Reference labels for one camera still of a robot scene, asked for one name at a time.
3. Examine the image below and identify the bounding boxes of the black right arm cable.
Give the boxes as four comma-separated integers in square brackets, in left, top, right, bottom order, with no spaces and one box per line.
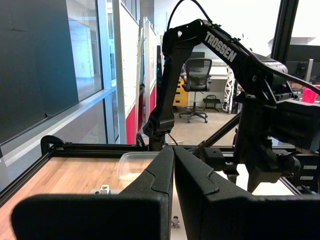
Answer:
[166,0,320,96]

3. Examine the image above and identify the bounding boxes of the black aluminium frame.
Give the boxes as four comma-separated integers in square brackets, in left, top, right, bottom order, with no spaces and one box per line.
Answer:
[0,0,320,208]

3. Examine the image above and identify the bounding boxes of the black footrest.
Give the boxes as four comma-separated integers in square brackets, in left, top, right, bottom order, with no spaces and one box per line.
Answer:
[202,94,222,113]

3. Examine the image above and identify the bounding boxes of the clear plastic tub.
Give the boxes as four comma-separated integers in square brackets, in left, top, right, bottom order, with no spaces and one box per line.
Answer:
[116,151,161,182]

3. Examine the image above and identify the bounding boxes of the black office chair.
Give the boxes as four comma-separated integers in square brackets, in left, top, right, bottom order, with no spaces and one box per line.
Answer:
[178,57,213,124]

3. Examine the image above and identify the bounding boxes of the yellow cabinet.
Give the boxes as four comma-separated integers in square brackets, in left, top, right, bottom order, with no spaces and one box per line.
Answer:
[172,77,191,108]

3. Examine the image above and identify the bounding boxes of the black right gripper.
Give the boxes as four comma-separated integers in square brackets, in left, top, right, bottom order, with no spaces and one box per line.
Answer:
[222,129,302,193]

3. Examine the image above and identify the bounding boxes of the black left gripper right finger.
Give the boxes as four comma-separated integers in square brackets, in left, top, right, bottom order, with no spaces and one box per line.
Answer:
[174,146,320,240]

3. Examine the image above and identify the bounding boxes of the black computer monitor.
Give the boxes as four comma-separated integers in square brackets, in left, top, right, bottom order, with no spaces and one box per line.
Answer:
[284,44,320,63]

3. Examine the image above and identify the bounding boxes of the red mesh basket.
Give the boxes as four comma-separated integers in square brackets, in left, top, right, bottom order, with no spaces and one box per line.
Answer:
[301,84,320,104]

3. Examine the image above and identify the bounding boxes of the white lattice structure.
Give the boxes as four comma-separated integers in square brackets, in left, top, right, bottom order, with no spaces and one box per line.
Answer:
[223,64,241,113]

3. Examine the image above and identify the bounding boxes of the small white blue socket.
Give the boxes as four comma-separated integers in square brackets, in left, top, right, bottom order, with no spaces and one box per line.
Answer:
[90,184,112,196]

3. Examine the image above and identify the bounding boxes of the white red partition panel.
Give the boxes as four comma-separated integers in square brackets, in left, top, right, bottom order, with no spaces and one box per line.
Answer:
[142,16,159,121]
[112,0,141,146]

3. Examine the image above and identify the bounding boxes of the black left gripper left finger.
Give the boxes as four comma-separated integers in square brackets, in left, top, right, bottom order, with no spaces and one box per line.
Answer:
[11,145,175,240]

